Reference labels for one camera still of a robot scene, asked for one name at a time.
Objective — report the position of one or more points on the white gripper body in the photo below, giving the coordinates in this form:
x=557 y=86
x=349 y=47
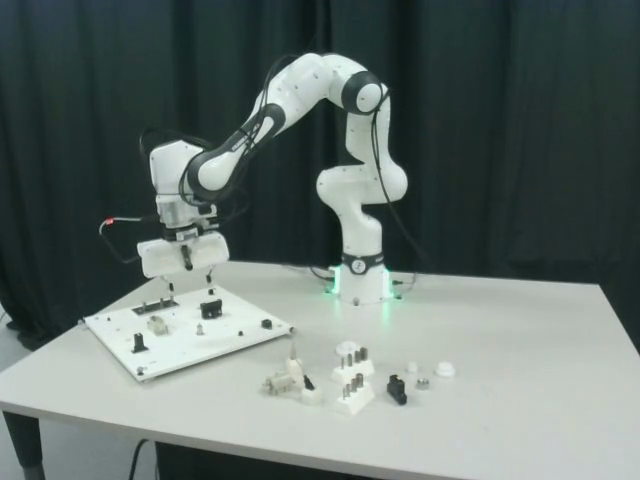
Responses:
x=165 y=257

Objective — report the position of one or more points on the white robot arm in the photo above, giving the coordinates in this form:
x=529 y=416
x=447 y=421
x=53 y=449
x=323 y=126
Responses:
x=360 y=200

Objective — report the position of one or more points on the black D-SUB plug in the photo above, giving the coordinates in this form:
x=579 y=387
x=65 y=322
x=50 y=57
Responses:
x=397 y=390

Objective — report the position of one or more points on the short black hanging stub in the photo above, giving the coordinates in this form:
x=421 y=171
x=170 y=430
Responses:
x=186 y=257

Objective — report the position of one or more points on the thin black rod red tag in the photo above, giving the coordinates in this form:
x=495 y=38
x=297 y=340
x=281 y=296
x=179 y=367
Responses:
x=130 y=219

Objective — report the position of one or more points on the white task board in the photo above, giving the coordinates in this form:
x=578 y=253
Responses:
x=225 y=342

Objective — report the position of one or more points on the white Ethernet plug holder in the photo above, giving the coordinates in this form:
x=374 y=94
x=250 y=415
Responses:
x=293 y=371

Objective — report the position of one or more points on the white waterproof plug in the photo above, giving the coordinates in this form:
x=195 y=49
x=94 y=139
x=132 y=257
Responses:
x=276 y=386

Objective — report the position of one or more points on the black USB plug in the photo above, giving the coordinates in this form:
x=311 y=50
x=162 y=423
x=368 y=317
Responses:
x=307 y=383

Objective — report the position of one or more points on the white USB plug holder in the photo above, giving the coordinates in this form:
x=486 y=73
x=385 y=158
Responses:
x=312 y=396

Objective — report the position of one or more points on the white large gear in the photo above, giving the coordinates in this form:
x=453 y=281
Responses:
x=348 y=347

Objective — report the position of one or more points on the white square peg holder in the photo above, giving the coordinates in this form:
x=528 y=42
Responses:
x=352 y=372

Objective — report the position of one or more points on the white round peg holder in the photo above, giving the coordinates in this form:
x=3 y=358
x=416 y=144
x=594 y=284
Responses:
x=352 y=404

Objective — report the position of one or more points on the dark table leg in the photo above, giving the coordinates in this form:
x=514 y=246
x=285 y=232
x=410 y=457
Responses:
x=22 y=445

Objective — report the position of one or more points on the white medium gear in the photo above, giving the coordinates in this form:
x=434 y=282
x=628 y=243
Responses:
x=444 y=370

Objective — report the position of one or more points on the black curtain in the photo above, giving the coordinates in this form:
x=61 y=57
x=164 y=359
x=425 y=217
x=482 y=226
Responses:
x=500 y=100

